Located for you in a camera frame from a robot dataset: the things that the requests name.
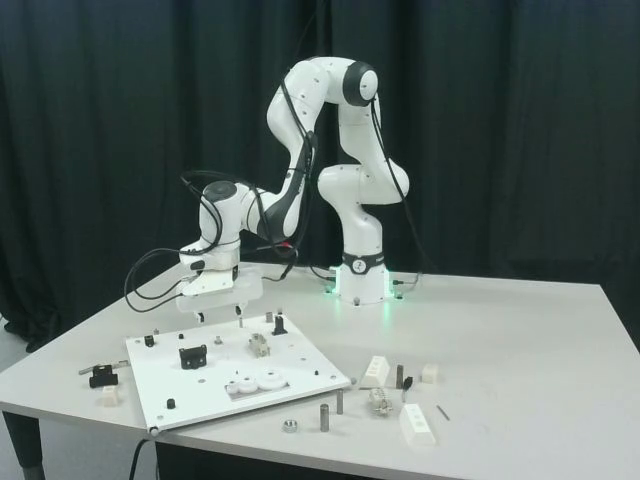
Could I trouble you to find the black D-SUB plug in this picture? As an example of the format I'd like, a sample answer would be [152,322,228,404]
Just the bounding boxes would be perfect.
[88,364,119,389]

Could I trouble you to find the black base cable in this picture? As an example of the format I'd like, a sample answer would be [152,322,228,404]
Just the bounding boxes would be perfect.
[370,92,427,292]

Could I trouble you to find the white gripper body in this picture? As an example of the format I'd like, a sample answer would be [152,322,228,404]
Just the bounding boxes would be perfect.
[175,273,264,314]

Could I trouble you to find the black table leg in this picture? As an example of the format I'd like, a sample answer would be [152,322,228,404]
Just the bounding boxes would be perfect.
[1,410,45,480]

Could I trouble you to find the black looped wrist cable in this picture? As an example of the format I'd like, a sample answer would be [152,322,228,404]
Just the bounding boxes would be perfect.
[123,246,202,314]

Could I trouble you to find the white large gear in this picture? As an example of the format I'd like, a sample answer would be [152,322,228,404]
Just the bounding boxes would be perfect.
[256,368,291,393]

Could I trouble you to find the long white peg holder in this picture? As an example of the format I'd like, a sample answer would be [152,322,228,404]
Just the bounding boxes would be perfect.
[359,355,392,389]
[398,402,439,446]

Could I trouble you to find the black curtain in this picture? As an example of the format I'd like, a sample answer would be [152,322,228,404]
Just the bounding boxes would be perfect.
[0,0,640,354]

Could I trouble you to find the white task board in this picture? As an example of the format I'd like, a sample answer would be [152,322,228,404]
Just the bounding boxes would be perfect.
[123,312,351,437]

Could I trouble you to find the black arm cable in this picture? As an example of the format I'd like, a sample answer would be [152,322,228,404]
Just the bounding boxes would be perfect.
[180,74,321,261]

